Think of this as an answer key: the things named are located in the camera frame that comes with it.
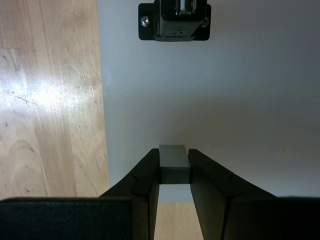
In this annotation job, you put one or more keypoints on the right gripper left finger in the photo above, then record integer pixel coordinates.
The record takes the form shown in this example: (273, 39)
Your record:
(145, 175)

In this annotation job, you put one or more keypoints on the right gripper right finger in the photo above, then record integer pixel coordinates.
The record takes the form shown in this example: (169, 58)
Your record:
(212, 190)

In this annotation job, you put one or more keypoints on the grey metal bar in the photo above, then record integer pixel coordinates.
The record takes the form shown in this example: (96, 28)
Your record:
(173, 157)

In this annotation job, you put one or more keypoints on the white taskboard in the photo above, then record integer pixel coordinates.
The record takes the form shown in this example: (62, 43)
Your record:
(237, 87)

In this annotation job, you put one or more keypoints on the black socket mount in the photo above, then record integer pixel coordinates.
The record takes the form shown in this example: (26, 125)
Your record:
(175, 30)

